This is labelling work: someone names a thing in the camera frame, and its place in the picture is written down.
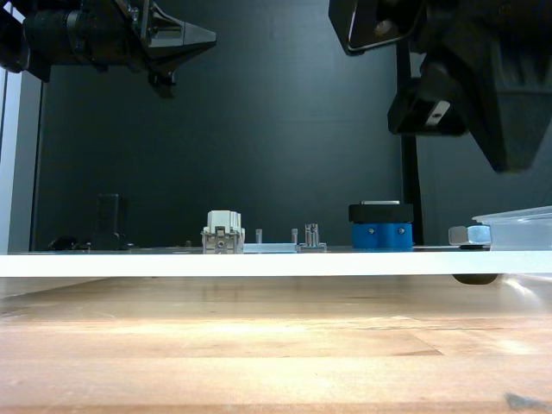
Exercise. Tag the clear plastic tub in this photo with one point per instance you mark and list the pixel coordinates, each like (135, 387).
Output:
(517, 233)

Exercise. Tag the blue mount with black connector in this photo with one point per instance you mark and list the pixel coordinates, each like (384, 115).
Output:
(379, 237)

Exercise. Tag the aluminium bar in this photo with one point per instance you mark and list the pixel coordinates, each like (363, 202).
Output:
(269, 248)

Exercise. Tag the black M12 bolt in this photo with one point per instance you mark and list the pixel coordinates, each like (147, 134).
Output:
(474, 279)

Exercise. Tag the beige connector housing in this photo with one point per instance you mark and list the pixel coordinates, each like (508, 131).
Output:
(222, 235)

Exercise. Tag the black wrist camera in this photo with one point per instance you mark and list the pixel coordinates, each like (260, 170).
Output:
(371, 21)

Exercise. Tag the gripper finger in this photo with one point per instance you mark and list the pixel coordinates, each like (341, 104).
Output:
(513, 138)
(198, 34)
(172, 56)

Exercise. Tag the small metal connector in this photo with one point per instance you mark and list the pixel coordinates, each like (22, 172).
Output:
(312, 248)

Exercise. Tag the white board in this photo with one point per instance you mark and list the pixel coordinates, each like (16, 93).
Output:
(259, 264)

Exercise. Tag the small silver screw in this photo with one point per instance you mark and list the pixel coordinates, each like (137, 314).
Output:
(294, 236)
(259, 236)

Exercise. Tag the silver M12 hex nut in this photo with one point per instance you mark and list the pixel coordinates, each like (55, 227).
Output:
(470, 236)

